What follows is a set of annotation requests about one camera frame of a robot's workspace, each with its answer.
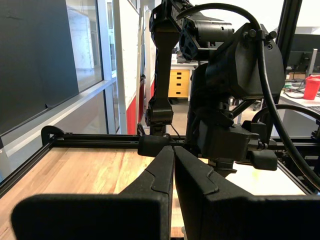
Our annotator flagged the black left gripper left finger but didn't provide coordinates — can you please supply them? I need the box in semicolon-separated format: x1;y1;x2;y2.
11;145;175;240

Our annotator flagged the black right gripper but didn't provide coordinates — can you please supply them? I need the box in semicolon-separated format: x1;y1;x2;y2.
137;119;279;179

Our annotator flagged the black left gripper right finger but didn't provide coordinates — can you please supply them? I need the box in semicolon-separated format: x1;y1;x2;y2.
174;145;320;240

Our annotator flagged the white office desk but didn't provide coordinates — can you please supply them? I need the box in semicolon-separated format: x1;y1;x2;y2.
277;88;320;137

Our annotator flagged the yellow drawer cabinet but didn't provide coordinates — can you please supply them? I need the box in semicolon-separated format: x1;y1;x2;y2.
168;69;191;98

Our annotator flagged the red plastic container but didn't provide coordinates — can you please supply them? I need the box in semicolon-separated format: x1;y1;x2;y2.
303;74;320;100

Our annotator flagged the black computer monitor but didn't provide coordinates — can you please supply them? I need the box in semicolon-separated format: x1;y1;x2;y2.
287;33;320;73

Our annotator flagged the black aluminium table frame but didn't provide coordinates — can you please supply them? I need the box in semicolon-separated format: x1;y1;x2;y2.
0;0;320;198

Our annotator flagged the black cable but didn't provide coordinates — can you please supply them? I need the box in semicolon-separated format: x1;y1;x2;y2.
176;2;320;191
251;104;320;126

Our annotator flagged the black curved frame bracket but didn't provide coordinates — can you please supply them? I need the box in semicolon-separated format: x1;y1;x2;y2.
40;125;65;146

